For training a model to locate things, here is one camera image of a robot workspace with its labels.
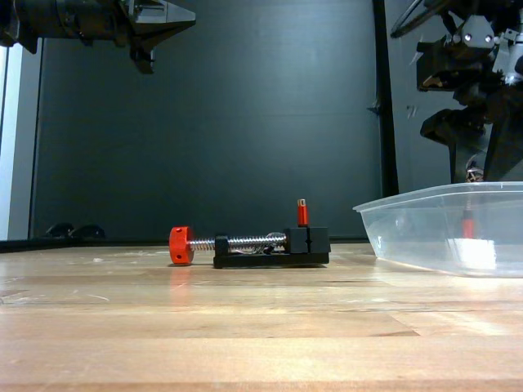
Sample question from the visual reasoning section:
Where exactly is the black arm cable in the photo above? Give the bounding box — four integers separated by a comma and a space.
390, 0, 434, 40

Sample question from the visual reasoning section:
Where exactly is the clear plastic tub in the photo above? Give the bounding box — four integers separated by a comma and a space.
351, 181, 523, 278

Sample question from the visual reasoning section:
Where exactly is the red rca connector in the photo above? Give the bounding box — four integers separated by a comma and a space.
460, 206, 477, 240

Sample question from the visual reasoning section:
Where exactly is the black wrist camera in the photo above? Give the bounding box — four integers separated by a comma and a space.
415, 35, 494, 93

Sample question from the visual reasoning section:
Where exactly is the black clamp with red knob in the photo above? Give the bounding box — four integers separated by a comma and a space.
168, 225, 331, 270

